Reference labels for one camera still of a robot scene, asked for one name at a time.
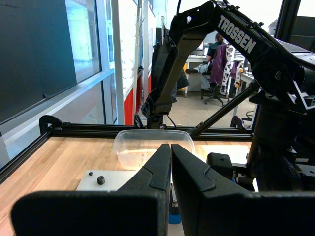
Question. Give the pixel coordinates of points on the white pole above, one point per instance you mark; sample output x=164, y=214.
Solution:
x=137, y=61

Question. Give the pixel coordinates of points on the white desk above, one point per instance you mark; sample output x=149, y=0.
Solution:
x=194, y=60

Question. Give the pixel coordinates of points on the black monitor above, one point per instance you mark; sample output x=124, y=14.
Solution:
x=305, y=29

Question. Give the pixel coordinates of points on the white lattice structure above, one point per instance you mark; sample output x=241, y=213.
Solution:
x=226, y=78

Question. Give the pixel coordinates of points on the white board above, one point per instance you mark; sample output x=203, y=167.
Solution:
x=115, y=179

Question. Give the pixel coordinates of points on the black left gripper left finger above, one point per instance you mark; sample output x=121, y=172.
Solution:
x=98, y=214

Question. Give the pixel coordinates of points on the purple jacket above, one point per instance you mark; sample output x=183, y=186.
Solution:
x=221, y=64

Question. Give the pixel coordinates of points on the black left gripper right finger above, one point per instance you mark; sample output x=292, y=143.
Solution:
x=246, y=214

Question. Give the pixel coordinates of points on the black frame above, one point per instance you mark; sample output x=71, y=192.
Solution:
x=86, y=129

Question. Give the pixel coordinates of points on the person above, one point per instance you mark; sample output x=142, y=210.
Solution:
x=211, y=49

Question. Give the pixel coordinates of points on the clear plastic tub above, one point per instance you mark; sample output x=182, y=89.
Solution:
x=137, y=147

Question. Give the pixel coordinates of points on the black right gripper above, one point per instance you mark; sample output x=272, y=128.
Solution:
x=219, y=164

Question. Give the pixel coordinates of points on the white workbench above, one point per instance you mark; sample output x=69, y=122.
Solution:
x=246, y=76

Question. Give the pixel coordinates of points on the black knurled screw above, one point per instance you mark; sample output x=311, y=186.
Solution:
x=101, y=180

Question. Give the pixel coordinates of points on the black corner clamp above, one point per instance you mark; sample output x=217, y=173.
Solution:
x=236, y=120
x=45, y=120

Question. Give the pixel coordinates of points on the red panel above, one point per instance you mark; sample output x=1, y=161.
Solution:
x=129, y=110

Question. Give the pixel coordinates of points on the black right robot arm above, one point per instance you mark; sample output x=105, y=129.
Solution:
x=236, y=41

